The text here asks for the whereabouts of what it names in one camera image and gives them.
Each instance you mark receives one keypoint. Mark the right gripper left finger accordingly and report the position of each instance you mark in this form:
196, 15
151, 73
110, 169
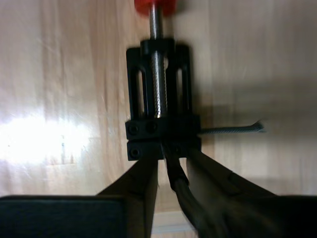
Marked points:
74, 215

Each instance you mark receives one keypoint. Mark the black clamp with red knob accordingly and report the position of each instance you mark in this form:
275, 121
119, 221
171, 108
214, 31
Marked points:
158, 129

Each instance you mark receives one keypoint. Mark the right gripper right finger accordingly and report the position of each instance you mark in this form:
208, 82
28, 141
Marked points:
260, 215

